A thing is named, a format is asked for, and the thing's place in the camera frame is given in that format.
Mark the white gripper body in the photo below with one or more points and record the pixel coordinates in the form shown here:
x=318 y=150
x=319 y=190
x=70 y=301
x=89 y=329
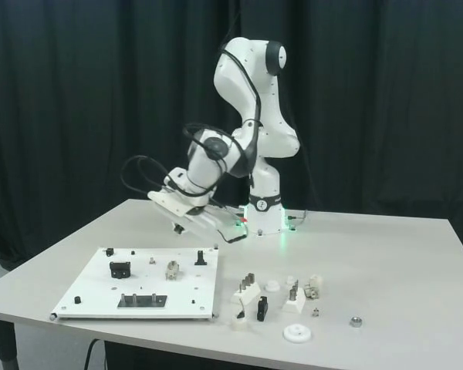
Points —
x=210 y=223

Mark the black Ethernet plug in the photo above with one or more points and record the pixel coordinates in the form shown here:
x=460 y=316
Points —
x=179 y=230

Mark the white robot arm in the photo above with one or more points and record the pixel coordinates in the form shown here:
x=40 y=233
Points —
x=266 y=181

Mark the flat white mounting plate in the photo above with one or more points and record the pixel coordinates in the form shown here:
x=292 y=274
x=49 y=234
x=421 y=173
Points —
x=173 y=202

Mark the white task board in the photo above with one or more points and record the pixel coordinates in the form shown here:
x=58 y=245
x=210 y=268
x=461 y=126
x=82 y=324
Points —
x=139 y=285

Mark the medium metal round peg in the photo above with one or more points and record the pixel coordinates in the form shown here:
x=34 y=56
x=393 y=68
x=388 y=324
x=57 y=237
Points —
x=245 y=283

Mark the small metal round peg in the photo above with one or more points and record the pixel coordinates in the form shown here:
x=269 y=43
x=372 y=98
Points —
x=239 y=287

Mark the large metal round peg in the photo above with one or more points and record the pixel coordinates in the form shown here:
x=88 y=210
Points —
x=252 y=280

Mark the white peg holder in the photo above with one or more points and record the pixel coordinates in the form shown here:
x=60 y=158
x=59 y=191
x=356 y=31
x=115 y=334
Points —
x=247 y=298
x=293 y=306

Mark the white medium gear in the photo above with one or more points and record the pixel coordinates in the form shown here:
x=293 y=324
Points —
x=272 y=286

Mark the black USB plug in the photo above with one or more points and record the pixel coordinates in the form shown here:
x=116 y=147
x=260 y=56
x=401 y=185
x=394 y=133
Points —
x=240 y=316

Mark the white small gear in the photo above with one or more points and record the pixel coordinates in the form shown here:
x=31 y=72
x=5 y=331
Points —
x=290 y=280

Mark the black D-SUB plug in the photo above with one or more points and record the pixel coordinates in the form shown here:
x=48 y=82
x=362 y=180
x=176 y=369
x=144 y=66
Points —
x=262 y=308

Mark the small white plug holder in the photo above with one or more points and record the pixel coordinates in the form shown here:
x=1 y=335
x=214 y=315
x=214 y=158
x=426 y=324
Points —
x=239 y=325

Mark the metal square peg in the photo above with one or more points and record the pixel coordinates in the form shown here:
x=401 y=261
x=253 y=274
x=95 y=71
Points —
x=291 y=295
x=295 y=289

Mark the white waterproof plug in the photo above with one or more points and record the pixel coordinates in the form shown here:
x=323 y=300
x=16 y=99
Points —
x=315 y=286

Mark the metal BNC plug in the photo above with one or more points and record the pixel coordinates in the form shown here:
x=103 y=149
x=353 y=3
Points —
x=315 y=312

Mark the white large gear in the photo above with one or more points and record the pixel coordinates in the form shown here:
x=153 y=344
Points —
x=293 y=336

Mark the metal bolt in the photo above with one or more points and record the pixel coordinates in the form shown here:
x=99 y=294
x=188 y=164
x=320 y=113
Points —
x=355 y=323

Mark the black curtain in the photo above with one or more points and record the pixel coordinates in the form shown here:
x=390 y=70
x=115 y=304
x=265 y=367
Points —
x=61 y=77

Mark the black table leg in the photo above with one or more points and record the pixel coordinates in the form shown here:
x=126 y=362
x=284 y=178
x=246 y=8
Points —
x=2 y=343

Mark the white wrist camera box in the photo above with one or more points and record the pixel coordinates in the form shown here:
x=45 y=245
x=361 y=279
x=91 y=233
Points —
x=175 y=176

